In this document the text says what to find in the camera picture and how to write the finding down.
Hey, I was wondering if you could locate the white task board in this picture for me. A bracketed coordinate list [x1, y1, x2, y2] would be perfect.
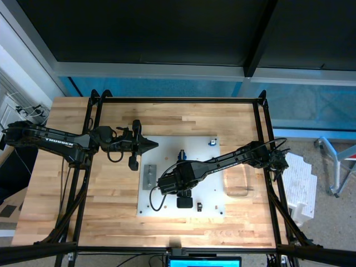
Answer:
[136, 135, 225, 225]

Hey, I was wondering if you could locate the grey metal plate with posts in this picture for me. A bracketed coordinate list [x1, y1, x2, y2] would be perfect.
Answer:
[141, 164, 157, 191]

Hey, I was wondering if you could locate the blue-edged screen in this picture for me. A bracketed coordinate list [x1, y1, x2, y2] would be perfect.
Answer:
[166, 255, 242, 267]

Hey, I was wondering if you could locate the white foam packaging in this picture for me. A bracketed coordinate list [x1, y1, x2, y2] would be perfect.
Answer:
[279, 151, 318, 228]

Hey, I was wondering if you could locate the black aluminium frame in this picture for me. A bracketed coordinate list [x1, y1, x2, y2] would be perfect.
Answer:
[0, 88, 325, 267]

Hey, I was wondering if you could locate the power strip with cables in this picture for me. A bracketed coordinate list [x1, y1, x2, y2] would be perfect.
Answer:
[8, 93, 48, 119]

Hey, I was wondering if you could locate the clear plastic tub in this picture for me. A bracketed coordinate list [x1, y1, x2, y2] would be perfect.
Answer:
[223, 162, 257, 200]

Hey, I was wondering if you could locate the grey metal stand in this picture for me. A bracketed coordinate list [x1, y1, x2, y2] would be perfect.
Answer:
[314, 136, 356, 199]

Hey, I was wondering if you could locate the blue panel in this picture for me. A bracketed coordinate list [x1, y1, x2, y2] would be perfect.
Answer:
[60, 76, 356, 123]

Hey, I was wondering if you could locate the black cable loop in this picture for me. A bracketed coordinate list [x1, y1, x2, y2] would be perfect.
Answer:
[106, 141, 125, 163]

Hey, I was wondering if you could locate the flat cardboard sheet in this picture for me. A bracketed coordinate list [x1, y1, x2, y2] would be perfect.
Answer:
[0, 186, 30, 225]

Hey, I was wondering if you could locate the black shoulder cable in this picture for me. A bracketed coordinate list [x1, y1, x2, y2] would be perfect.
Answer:
[261, 137, 289, 156]

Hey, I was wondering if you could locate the black vertical post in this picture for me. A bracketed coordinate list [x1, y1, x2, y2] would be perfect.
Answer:
[244, 0, 279, 78]

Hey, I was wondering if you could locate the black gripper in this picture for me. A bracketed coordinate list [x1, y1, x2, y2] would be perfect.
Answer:
[175, 189, 194, 210]
[121, 120, 159, 170]

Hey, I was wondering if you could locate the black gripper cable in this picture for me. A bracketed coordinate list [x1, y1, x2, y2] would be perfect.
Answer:
[149, 185, 168, 211]

